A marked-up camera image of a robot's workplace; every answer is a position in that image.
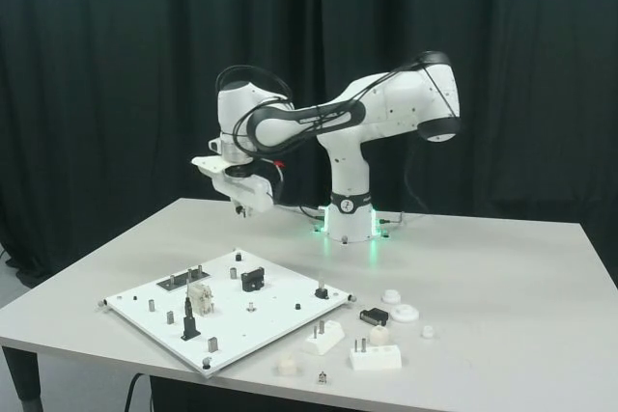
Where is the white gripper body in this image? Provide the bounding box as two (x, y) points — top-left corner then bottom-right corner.
(211, 174), (275, 214)

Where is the thin black rod red tag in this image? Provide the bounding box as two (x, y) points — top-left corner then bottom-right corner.
(268, 158), (287, 202)

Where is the flat white mounting plate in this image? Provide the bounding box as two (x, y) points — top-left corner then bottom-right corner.
(191, 154), (233, 176)

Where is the white task board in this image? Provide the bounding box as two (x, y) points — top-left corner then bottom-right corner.
(96, 247), (358, 377)

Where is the tall black plug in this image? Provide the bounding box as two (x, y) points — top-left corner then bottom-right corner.
(181, 296), (202, 341)

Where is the white sloped peg holder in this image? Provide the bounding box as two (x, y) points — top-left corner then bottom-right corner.
(302, 319), (345, 354)

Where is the black curtain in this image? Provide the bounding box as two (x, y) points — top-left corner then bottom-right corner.
(0, 0), (618, 273)

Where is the cream stepped holder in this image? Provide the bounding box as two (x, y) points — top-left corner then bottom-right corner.
(275, 352), (301, 377)

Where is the black D-SUB plug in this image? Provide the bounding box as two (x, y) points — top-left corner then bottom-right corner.
(358, 306), (389, 327)

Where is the white large gear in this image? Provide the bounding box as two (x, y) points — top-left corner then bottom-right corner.
(389, 303), (421, 324)

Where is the white long peg holder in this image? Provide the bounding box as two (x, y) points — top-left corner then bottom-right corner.
(348, 342), (404, 372)

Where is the black table leg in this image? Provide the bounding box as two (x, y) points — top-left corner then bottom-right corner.
(2, 346), (42, 412)

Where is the black base cable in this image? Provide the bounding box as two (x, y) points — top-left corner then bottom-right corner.
(269, 202), (325, 220)

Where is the base cable with metal connector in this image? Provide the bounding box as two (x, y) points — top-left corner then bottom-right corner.
(379, 211), (407, 231)

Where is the black cable under table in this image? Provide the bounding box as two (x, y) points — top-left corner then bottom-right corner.
(126, 371), (149, 412)

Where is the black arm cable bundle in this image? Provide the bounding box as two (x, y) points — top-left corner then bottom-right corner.
(214, 57), (460, 214)

